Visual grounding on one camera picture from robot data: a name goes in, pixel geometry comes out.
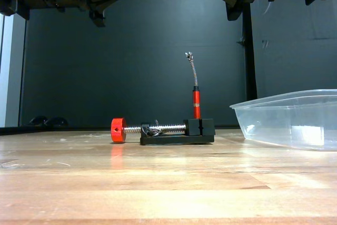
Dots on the clear plastic tub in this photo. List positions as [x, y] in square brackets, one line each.
[263, 119]

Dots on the black clamp with red knob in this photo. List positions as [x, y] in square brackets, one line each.
[200, 130]

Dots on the small white block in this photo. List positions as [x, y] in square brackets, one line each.
[308, 135]

